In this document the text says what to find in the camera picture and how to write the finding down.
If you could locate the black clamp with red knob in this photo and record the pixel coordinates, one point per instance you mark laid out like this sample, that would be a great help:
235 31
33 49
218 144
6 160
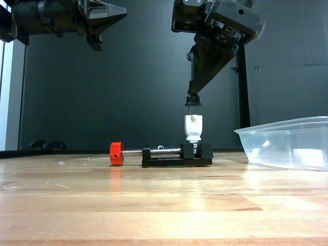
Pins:
176 162

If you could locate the white receptacle socket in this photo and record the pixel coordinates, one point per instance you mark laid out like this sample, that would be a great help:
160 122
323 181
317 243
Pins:
193 128

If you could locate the clear plastic tub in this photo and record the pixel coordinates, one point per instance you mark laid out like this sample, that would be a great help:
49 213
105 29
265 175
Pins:
269 153

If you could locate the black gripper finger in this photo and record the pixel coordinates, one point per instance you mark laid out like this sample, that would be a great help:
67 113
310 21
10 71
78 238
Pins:
102 24
197 51
217 56
102 11

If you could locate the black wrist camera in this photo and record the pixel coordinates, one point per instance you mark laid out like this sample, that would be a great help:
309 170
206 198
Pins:
188 15

